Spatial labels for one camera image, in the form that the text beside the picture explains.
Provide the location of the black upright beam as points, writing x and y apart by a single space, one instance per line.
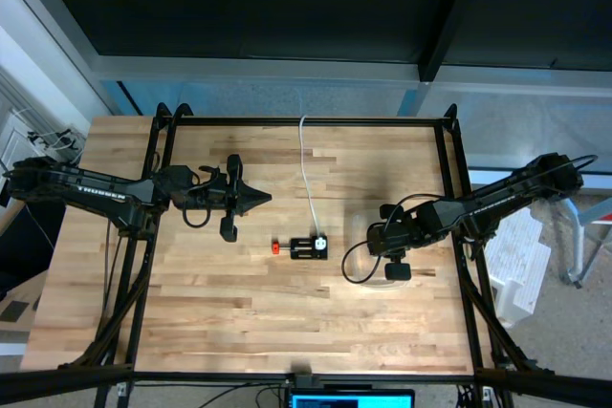
449 21

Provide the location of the black clamp with orange knob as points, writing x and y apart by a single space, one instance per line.
303 250

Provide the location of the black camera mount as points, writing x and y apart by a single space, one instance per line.
302 377

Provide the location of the white foam block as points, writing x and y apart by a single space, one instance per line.
518 274

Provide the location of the grey metal stand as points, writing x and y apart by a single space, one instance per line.
578 245

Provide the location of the laptop screen with blue edge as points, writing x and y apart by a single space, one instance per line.
349 401

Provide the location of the black metal frame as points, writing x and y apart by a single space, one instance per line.
373 122

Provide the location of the white power receptacle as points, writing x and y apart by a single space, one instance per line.
321 241

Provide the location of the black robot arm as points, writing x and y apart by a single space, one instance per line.
497 198
95 190

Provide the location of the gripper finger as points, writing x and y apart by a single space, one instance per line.
251 203
251 192

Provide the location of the clear plastic tub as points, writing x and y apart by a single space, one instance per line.
356 231

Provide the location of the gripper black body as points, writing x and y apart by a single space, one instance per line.
398 272
228 231

